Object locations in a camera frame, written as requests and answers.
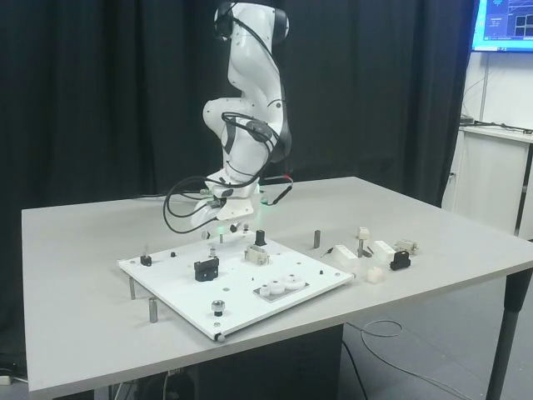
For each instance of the black table leg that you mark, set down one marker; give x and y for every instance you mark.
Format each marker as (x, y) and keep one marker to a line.
(510, 325)

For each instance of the black USB plug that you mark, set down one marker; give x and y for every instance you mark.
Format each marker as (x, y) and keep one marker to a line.
(327, 252)

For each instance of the white small gear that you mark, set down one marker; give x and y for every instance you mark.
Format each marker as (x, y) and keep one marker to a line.
(263, 290)

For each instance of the grey metal D-SUB connector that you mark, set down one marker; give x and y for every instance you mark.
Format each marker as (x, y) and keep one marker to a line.
(406, 246)

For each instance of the white medium gear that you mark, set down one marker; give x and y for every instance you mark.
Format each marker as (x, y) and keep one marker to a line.
(275, 287)

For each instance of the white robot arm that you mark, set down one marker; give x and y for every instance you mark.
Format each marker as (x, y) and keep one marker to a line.
(250, 83)

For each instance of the black curtain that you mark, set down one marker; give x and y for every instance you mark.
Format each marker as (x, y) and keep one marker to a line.
(104, 104)

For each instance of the small white block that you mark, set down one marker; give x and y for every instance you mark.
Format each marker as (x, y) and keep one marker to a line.
(375, 275)

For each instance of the metal peg with white cap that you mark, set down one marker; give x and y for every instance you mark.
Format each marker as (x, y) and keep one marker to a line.
(360, 241)

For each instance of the white task board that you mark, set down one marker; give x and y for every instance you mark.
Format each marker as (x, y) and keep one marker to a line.
(233, 300)

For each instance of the blue screen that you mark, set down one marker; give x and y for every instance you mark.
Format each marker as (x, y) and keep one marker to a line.
(504, 25)

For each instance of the black box under table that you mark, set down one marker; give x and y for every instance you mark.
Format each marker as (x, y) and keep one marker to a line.
(266, 366)

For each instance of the black waterproof plug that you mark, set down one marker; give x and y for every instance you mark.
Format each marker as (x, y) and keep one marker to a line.
(260, 237)

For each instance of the white large gear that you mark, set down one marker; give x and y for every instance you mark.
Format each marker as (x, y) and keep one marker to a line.
(294, 283)

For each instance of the white power strip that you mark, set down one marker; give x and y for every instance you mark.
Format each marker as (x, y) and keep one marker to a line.
(6, 380)

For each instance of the thin black rod red tag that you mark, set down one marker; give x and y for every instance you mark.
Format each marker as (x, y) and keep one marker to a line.
(281, 196)

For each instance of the dark metal peg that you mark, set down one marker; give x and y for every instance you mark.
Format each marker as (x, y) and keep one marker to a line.
(153, 309)

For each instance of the white cabinet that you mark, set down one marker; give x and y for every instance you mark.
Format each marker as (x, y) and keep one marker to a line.
(487, 179)

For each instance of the white peg holder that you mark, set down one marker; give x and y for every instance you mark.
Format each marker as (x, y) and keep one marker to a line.
(385, 250)
(345, 254)

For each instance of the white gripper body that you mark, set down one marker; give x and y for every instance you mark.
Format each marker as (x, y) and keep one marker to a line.
(235, 207)

